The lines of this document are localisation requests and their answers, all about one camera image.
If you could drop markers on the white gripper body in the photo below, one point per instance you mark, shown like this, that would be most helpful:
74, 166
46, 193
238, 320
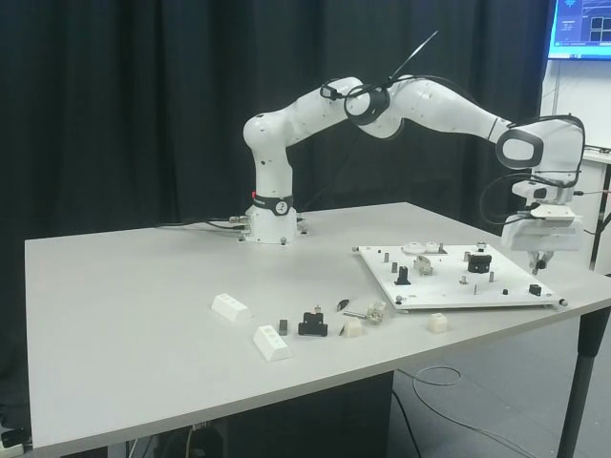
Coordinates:
544, 236

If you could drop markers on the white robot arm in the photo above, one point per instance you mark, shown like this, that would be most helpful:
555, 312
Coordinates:
272, 157

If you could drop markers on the thin black rod red tag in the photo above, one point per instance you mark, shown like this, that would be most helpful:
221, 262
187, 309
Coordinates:
592, 193

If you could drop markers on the white task board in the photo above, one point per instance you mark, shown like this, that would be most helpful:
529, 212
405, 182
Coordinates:
453, 296

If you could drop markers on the white medium gear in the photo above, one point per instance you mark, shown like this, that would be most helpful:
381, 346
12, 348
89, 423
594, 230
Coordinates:
432, 247

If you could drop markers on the small white cube holder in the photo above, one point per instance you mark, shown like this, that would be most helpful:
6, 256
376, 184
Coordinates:
439, 323
352, 329

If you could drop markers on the white large gear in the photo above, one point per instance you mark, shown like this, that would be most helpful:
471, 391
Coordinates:
413, 247

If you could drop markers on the dark grey table leg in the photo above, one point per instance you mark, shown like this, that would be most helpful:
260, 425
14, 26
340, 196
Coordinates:
584, 381

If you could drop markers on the black waterproof plug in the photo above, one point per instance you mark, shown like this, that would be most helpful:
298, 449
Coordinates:
402, 276

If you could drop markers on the blue screen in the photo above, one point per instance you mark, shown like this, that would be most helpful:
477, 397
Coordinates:
580, 28

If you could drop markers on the black D-SUB plug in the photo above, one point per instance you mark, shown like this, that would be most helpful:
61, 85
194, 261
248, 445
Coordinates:
313, 325

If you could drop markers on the white holder with holes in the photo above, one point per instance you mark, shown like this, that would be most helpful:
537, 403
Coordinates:
272, 343
231, 307

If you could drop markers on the black curtains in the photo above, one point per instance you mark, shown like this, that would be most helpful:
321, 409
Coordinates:
143, 95

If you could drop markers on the white power strip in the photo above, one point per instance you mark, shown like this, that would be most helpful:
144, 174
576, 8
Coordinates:
10, 450

